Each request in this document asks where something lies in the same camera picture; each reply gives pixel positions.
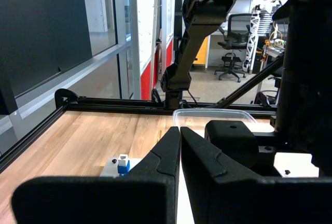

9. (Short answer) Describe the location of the black office chair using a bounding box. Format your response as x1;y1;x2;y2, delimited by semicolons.
214;13;254;83

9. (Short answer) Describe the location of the black table frame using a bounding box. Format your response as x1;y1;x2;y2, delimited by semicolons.
0;52;286;174

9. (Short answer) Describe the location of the white lattice structure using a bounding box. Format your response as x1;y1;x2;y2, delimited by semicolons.
243;5;273;73

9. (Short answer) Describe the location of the blue socket with white plug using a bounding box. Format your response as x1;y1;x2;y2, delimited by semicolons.
117;153;131;178

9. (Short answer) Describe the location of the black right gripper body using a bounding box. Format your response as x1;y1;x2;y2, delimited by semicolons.
204;67;332;178

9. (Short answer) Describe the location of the grey glass partition frame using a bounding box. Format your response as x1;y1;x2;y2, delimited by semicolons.
113;0;142;100

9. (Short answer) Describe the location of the yellow cabinet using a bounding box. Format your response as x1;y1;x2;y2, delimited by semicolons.
193;36;210;66

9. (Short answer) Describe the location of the grey window ledge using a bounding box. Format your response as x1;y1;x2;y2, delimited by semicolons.
0;44;120;136

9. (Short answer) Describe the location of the black arm base cable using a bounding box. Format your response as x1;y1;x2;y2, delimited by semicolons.
186;89;202;105

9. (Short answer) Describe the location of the white board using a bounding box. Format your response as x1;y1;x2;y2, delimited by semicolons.
100;153;320;224

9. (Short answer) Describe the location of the clear plastic tub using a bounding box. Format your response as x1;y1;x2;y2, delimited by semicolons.
172;108;259;131

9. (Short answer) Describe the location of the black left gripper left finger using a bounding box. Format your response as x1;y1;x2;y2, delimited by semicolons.
10;127;182;224

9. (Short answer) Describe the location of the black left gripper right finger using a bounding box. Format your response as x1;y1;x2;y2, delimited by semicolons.
181;127;332;224

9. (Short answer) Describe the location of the red panel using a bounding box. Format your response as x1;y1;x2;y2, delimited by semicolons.
140;39;174;101

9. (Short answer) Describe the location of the yellow cable bundle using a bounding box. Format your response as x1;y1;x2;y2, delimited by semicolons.
268;20;286;50

